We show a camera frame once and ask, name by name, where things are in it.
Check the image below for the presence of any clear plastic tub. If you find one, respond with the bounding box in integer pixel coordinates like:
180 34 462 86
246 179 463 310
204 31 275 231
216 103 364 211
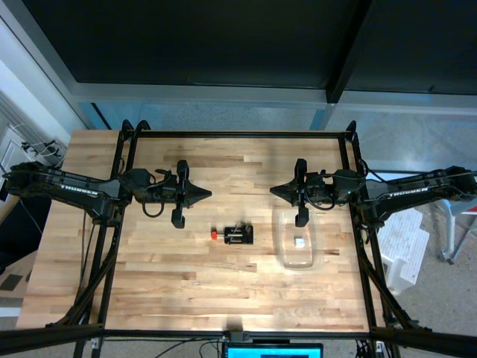
274 209 324 273

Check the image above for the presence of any blue-edged screen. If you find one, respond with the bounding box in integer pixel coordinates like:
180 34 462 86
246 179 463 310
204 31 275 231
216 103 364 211
222 342 324 358

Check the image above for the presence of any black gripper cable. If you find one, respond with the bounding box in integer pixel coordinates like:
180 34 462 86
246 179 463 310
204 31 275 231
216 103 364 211
141 168 173 219
305 170 336 213

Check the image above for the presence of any grey metal stand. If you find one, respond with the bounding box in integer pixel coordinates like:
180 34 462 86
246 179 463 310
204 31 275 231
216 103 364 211
434 197 477 266

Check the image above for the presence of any brown cardboard box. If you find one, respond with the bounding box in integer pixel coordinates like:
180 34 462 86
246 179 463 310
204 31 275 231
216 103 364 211
0 250 40 299

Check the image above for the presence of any black vertical post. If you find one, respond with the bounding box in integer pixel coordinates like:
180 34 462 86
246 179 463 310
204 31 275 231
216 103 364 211
326 0 373 104

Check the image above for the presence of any black table frame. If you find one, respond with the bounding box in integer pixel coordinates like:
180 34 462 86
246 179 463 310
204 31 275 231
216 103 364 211
0 119 477 358

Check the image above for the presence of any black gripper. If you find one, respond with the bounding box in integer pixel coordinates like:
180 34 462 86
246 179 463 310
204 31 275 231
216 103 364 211
143 159 213 229
269 158 338 227

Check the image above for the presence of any black vise with red knob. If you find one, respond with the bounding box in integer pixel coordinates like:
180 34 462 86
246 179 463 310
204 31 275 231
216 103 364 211
210 222 256 246

